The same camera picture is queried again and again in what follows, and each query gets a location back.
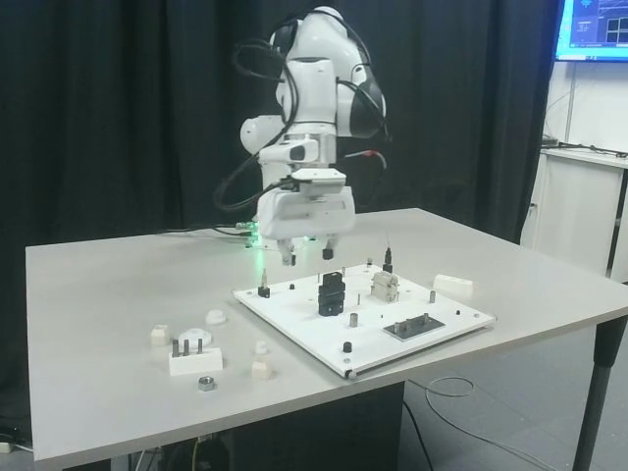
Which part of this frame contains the black table leg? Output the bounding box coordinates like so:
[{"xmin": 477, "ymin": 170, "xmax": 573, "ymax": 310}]
[{"xmin": 572, "ymin": 313, "xmax": 617, "ymax": 471}]

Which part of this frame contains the white large gear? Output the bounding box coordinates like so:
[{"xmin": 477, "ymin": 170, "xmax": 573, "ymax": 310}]
[{"xmin": 177, "ymin": 327, "xmax": 214, "ymax": 350}]

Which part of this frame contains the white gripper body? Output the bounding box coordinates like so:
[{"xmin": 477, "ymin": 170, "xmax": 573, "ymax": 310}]
[{"xmin": 254, "ymin": 185, "xmax": 357, "ymax": 242}]

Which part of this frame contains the white holder block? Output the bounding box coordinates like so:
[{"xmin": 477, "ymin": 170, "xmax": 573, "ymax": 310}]
[{"xmin": 432, "ymin": 273, "xmax": 475, "ymax": 297}]

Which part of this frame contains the white peg holder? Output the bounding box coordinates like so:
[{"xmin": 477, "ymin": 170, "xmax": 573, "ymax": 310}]
[{"xmin": 168, "ymin": 346, "xmax": 225, "ymax": 377}]

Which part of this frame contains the black looping cable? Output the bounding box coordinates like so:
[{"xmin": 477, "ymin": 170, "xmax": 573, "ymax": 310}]
[{"xmin": 213, "ymin": 155, "xmax": 300, "ymax": 213}]

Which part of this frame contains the black D-SUB plug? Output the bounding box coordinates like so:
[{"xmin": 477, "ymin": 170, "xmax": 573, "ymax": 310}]
[{"xmin": 316, "ymin": 271, "xmax": 347, "ymax": 317}]

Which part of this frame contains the white task board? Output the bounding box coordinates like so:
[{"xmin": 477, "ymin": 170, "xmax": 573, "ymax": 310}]
[{"xmin": 232, "ymin": 262, "xmax": 496, "ymax": 380}]

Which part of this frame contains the white cabinet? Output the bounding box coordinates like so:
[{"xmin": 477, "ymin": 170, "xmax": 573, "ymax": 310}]
[{"xmin": 519, "ymin": 146, "xmax": 628, "ymax": 285}]

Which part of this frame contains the blue screen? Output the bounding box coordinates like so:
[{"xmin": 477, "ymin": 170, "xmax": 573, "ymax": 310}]
[{"xmin": 553, "ymin": 0, "xmax": 628, "ymax": 64}]

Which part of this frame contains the grey floor cable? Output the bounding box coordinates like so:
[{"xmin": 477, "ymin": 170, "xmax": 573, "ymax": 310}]
[{"xmin": 424, "ymin": 376, "xmax": 628, "ymax": 471}]

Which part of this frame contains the black curtain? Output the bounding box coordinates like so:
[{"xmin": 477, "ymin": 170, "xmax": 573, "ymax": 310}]
[{"xmin": 0, "ymin": 0, "xmax": 570, "ymax": 445}]

